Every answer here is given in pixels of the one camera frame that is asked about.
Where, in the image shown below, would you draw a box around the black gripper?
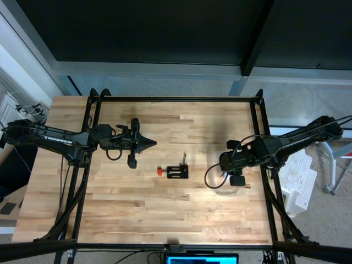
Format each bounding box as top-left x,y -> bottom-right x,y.
109,118 -> 157,169
219,139 -> 250,188

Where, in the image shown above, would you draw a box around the clear plastic container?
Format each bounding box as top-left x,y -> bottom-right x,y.
208,152 -> 245,196

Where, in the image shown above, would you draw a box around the black mini vise clamp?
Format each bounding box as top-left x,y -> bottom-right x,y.
162,164 -> 190,180

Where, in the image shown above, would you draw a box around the white plastic step stand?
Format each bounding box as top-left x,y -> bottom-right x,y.
277,150 -> 320,218

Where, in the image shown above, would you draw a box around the grey metal stand legs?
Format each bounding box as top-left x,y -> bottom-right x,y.
317,140 -> 352,196

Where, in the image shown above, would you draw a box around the blue laptop screen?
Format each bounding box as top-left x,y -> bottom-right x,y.
164,252 -> 239,264

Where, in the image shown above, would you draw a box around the brown cardboard box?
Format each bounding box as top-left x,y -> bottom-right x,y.
0,184 -> 28,221

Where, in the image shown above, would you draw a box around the long black arm cable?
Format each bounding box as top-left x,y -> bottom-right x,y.
232,134 -> 270,159

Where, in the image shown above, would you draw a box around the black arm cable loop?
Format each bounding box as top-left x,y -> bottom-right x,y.
106,144 -> 123,162
205,162 -> 234,189

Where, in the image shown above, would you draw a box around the black metal frame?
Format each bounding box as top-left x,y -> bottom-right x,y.
0,87 -> 321,264

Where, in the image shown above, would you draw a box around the small black camera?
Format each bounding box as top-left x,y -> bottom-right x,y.
164,238 -> 188,252

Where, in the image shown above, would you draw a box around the black and white cable bundle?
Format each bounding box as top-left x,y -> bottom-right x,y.
13,102 -> 47,118

